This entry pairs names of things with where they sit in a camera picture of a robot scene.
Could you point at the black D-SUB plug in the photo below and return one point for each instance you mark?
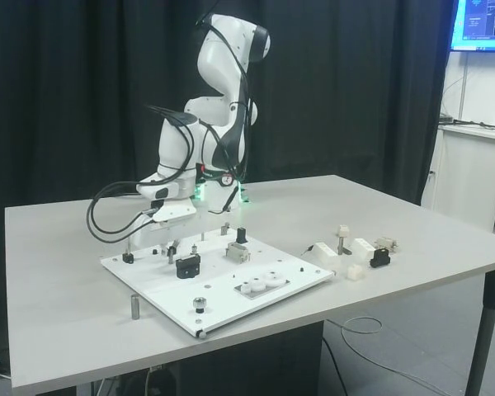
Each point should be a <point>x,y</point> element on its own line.
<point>379,259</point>
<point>187,267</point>

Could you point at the blue screen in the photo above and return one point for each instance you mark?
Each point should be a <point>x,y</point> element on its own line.
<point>482,24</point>

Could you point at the white small gear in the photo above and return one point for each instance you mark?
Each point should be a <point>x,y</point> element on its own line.
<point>246,288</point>

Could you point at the white block holder with holes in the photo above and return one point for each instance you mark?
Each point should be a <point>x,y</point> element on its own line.
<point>365,247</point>

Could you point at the white large gear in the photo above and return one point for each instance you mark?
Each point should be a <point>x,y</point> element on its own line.
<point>274,279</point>

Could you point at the small black plug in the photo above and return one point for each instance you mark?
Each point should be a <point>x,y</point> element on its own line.
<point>309,248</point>

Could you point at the short metal peg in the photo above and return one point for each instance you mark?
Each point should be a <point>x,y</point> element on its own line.
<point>224,229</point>

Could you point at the large metal round peg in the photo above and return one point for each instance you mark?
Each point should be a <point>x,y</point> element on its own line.
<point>135,307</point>

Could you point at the white task board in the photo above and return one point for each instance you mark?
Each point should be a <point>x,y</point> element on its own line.
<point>156,288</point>

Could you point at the grey rectangular connector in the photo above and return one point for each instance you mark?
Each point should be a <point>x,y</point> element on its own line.
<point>237,251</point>
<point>385,242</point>

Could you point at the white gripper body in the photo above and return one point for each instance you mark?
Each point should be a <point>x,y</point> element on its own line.
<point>142,235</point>

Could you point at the white cabinet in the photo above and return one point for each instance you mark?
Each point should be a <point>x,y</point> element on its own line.
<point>470,177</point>

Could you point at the black curtain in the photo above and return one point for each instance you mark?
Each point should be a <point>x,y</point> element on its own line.
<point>66,103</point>

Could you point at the white medium gear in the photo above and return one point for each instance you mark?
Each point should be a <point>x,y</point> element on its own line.
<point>257,284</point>

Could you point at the small white open holder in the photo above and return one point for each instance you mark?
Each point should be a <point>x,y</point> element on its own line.
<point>354,273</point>

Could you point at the black upright plug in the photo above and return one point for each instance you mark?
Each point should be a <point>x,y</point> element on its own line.
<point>241,235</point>

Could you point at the black table leg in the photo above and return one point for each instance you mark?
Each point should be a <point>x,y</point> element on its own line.
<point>484,330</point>

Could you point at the white metal post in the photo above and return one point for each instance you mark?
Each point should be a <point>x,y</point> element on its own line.
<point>462,82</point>

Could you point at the long white holder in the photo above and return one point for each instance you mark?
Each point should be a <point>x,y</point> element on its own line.
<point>328,255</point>

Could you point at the small metal bolt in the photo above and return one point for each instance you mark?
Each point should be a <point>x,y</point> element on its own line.
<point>194,250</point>

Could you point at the small white cube holder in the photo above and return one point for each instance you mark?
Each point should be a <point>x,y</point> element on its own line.
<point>344,230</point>

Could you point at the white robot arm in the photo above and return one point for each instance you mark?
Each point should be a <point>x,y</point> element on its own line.
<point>218,53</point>

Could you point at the thin metal peg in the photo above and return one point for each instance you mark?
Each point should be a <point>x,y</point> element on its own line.
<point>128,250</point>

